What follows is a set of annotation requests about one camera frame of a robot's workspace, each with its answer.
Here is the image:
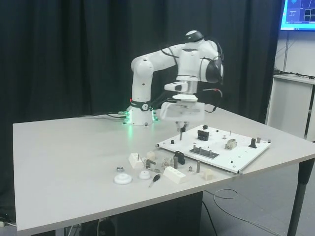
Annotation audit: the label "grey floor cable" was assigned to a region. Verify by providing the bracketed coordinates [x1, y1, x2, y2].
[212, 188, 292, 236]

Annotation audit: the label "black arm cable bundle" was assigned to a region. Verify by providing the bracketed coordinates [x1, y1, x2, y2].
[150, 36, 226, 111]

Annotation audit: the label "white peg holder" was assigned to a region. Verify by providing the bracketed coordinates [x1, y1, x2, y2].
[128, 152, 145, 170]
[163, 167, 186, 184]

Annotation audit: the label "black curtain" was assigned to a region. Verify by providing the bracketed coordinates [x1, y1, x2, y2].
[0, 0, 287, 218]

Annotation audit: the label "white cabinet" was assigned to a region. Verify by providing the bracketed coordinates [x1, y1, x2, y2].
[267, 73, 315, 142]

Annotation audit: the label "blue screen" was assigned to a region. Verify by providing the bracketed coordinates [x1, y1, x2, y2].
[280, 0, 315, 32]

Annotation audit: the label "black table leg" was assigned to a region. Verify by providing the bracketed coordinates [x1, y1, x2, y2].
[287, 157, 315, 236]

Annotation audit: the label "white task board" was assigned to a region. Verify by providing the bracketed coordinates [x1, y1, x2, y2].
[154, 122, 271, 175]

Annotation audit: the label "black plug block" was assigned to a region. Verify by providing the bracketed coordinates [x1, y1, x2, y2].
[173, 150, 187, 165]

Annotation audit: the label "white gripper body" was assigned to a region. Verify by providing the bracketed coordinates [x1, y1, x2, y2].
[159, 101, 206, 122]

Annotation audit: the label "white large gear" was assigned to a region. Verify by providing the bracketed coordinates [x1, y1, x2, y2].
[113, 174, 133, 185]

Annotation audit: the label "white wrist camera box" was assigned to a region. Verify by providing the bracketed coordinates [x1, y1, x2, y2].
[164, 82, 188, 92]

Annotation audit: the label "black base cables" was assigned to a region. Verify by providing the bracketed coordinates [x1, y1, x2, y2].
[82, 111, 131, 119]

